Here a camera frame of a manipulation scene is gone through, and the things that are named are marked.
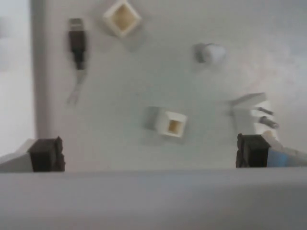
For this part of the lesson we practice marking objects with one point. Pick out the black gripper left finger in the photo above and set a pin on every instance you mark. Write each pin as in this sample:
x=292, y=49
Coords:
x=45, y=155

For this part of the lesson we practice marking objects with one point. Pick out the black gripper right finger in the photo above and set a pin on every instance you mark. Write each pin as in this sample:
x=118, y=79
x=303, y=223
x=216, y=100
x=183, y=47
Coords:
x=254, y=153

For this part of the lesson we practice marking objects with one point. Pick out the white wedge peg holder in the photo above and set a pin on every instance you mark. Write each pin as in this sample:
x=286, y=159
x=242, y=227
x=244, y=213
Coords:
x=242, y=112

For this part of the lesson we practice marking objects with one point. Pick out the thin metal round peg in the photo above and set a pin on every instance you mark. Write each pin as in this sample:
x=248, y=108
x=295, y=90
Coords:
x=265, y=111

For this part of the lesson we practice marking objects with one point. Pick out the white task board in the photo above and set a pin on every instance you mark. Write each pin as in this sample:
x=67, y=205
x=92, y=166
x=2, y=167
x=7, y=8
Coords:
x=14, y=83

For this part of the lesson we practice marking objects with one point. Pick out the small white square holder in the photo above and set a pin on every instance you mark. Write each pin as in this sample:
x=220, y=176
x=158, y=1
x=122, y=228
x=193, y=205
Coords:
x=172, y=124

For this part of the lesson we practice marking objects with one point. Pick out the white small gear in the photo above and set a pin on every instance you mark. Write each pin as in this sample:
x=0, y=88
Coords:
x=211, y=52

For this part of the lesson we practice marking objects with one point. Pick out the black USB plug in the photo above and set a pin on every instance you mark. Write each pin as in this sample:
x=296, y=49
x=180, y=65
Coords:
x=77, y=40

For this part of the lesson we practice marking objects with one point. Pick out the large white square holder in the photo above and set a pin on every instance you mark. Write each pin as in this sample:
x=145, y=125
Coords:
x=122, y=18

